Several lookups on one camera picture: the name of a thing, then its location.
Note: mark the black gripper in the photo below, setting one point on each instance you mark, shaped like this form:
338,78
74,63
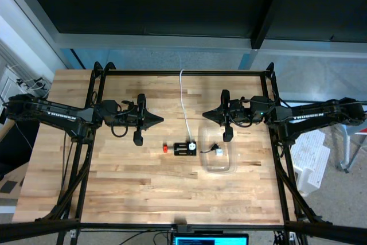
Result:
134,117
238,113

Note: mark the white power plug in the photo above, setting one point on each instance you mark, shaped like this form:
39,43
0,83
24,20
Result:
219,153

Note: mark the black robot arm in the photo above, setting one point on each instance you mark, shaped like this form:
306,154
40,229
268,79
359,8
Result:
306,117
60,116

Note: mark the clear plastic container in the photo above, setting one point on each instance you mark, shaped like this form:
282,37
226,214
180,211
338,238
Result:
218,167

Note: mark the black vise with red knob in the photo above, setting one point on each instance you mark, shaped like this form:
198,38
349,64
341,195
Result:
180,150

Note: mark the white plastic step stool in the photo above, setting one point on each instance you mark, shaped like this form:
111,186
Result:
311,156

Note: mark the laptop with blue screen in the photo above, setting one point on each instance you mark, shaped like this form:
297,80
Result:
209,240

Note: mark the grey metal stand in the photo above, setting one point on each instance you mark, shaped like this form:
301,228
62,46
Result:
345,147

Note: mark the red object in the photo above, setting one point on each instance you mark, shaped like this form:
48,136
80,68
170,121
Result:
362,131

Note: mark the flat brown cardboard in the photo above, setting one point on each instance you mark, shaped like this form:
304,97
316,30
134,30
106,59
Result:
17,176

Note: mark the small black fixed camera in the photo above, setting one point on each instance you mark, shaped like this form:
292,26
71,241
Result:
181,227

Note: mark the black vertical post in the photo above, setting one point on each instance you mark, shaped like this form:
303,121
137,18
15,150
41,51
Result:
266,12

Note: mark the black metal frame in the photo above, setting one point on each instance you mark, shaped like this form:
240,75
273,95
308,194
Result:
37,229

